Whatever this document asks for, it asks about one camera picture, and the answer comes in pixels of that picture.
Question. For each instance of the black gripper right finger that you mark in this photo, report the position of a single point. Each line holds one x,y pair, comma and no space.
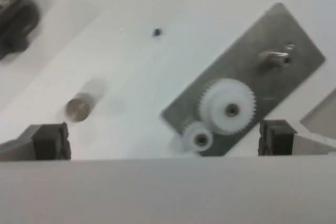
275,140

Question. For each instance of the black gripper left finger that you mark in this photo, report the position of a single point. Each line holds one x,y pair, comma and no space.
50,142

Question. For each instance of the white small gear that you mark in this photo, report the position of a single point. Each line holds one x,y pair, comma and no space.
189,136

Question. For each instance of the metal round peg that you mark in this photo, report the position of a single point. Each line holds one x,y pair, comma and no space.
77,106

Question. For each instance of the white task board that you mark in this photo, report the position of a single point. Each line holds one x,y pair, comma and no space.
136,64

